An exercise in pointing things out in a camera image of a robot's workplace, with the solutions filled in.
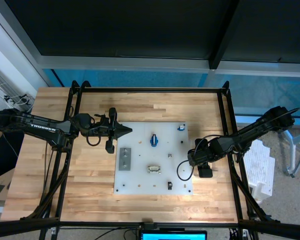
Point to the black wall column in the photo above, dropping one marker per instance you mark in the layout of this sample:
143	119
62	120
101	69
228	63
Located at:
225	37

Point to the blue laptop screen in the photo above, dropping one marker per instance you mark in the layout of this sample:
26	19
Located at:
172	236

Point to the black table level camera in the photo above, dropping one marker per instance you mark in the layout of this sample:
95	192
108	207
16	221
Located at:
148	224

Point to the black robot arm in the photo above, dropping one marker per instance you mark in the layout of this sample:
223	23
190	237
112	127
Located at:
20	120
252	132

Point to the black metal frame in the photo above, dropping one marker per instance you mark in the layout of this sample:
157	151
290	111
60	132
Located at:
152	90

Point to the white task board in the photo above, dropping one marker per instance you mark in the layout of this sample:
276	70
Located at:
140	175

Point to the grey metal plate with pegs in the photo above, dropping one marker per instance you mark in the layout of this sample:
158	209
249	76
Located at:
125	160

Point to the beige connector socket housing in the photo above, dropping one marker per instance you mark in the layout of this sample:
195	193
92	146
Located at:
153	169

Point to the white foam block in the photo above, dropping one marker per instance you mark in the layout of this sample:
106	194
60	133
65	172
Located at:
260	170

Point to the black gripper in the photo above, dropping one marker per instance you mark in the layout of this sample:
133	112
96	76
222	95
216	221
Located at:
205	172
112	113

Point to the grey metal stand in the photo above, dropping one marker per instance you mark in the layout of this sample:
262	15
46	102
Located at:
292	150

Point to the black plastic clamp block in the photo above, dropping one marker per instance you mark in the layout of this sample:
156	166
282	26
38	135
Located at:
170	185

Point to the blue connector mount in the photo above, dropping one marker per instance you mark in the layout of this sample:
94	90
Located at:
150	143

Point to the small blue white socket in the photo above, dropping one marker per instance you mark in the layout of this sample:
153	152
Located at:
181	128

